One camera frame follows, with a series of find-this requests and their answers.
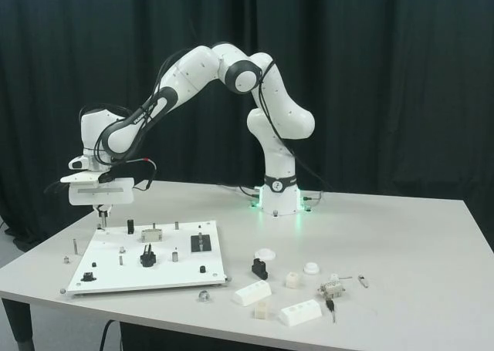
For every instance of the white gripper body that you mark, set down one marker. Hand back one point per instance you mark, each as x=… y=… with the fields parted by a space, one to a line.
x=116 y=193

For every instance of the metal square peg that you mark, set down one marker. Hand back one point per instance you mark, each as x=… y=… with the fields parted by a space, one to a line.
x=102 y=223

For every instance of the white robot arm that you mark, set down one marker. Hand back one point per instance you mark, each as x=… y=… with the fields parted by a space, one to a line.
x=278 y=108

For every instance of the tall metal peg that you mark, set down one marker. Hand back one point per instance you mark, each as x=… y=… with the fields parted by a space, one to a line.
x=75 y=246

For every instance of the metal round peg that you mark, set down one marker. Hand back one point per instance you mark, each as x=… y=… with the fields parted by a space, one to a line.
x=175 y=255

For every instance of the white long peg holder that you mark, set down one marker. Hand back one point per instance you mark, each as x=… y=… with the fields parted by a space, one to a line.
x=301 y=312
x=252 y=294

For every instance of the black upright plug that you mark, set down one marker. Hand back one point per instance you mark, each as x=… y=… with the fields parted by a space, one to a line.
x=130 y=227

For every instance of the flat white mounting plate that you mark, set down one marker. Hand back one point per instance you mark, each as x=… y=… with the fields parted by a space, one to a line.
x=79 y=178

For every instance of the black waterproof plug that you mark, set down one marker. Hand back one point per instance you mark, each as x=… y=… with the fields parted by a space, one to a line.
x=147 y=257

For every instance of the white task board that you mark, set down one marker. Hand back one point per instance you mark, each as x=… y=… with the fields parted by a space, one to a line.
x=162 y=274

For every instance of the clear round BNC plug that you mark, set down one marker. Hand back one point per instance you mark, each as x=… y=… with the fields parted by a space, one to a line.
x=204 y=296

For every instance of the dark table leg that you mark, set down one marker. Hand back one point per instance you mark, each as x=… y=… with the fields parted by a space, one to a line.
x=17 y=324

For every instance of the black Ethernet plug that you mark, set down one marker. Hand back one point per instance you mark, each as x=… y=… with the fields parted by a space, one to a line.
x=259 y=268

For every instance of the white large gear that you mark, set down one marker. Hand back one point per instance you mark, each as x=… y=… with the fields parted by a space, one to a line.
x=267 y=254

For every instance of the small white cube holder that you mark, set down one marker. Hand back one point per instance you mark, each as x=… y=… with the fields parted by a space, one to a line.
x=293 y=280
x=261 y=310

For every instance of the white small gear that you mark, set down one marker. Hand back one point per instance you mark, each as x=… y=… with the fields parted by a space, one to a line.
x=310 y=269

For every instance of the metal D-SUB plug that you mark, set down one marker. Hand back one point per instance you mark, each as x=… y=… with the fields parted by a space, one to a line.
x=329 y=288

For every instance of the small metal bolt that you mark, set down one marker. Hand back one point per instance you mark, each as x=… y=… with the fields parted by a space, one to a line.
x=363 y=281

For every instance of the black curtains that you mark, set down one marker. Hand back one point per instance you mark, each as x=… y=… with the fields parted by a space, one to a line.
x=366 y=77

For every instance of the small white camera box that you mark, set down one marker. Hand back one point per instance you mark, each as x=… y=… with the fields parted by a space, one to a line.
x=78 y=163

